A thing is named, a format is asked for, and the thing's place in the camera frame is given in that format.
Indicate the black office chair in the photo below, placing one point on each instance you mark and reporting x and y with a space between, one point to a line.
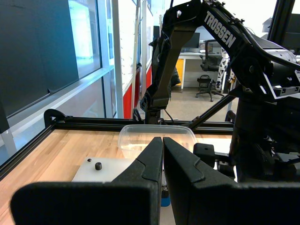
211 63

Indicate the white office desk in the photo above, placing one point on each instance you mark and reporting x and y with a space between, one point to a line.
187 54

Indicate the white plastic board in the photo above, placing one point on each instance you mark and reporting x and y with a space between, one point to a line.
110 168

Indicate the black aluminium frame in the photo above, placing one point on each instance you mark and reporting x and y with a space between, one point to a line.
93 123

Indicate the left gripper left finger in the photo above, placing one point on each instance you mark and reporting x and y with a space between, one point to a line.
93 204

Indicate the black round screw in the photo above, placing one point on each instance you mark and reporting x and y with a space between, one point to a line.
98 166

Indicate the black rolling stool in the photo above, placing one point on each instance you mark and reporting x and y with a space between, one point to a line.
206 82

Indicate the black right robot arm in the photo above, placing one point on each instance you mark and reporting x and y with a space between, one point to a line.
164 70

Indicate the black desk monitor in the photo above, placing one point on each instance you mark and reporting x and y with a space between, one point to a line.
193 41

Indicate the yellow drawer cabinet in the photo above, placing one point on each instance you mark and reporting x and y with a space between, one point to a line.
180 70

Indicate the clear plastic tub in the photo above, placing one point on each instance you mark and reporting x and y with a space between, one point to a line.
131 138

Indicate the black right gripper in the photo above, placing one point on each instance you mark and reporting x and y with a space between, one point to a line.
204 154

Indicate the white lattice stand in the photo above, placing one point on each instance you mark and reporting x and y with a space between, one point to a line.
221 68

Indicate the black hanging jacket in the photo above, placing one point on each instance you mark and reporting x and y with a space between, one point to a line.
175 77

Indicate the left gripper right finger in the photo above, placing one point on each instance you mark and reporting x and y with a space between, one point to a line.
234 204

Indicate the blue connector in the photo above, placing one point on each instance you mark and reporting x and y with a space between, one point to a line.
165 201

